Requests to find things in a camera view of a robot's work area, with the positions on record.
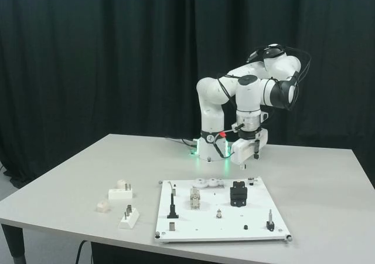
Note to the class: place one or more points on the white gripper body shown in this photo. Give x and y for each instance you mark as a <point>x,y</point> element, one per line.
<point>243,151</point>

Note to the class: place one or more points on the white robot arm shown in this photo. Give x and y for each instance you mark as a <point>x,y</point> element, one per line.
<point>211,99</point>

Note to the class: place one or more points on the black D-SUB plug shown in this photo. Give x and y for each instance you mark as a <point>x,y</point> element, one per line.
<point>238,196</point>

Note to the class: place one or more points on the white gear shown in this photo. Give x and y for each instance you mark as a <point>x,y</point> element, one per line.
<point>214,182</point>
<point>199,183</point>

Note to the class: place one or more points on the metal BNC plug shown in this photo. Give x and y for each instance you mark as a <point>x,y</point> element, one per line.
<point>218,214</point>

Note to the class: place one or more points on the black plug with metal tip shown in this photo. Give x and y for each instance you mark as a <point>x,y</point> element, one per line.
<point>270,224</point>

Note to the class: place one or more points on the white task board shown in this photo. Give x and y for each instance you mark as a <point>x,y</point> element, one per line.
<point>205,226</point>

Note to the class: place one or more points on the metal square peg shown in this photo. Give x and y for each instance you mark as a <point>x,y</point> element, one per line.
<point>129,209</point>
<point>172,226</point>

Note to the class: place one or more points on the small white block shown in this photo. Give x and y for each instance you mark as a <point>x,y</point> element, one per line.
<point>103,207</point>
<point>120,183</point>

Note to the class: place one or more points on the white peg holder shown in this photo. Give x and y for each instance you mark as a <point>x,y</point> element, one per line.
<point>129,220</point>
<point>120,194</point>

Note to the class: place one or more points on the black curtain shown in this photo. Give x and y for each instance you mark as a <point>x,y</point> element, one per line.
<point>88,55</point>

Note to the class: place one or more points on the black table leg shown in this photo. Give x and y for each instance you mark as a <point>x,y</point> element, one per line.
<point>13,242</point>

